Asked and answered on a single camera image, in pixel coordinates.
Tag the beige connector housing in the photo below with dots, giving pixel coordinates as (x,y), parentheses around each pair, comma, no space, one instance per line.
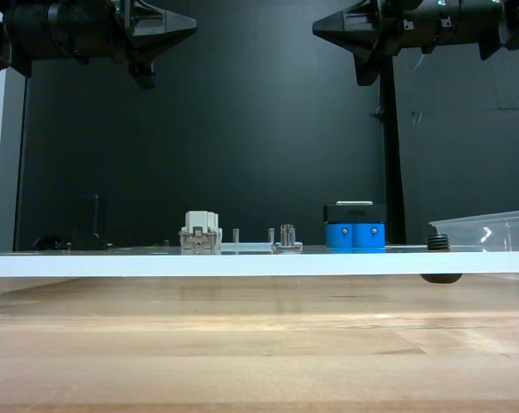
(199,234)

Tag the black rubber foot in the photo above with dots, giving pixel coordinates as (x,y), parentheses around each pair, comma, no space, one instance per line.
(440,279)

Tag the small metal connector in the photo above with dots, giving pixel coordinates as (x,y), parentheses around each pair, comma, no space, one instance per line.
(287,238)

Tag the silver screw post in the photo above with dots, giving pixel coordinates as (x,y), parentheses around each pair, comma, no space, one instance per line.
(270,236)
(236,236)

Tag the black vertical post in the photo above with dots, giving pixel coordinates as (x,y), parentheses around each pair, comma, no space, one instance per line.
(390,172)

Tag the grey partition frame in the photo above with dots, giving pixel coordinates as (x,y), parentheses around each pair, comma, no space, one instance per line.
(7,172)

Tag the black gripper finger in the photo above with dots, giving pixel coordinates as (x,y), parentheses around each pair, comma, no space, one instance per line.
(358,43)
(162,45)
(341,22)
(179,23)

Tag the white board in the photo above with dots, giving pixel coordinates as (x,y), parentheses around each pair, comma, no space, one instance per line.
(259,264)

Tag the blue and black connector mount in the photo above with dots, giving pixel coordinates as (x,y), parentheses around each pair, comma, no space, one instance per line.
(356,236)

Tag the clear plastic tub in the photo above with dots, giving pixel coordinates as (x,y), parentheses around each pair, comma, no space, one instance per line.
(465,232)

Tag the aluminium block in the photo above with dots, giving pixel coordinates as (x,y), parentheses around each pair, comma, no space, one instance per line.
(246,248)

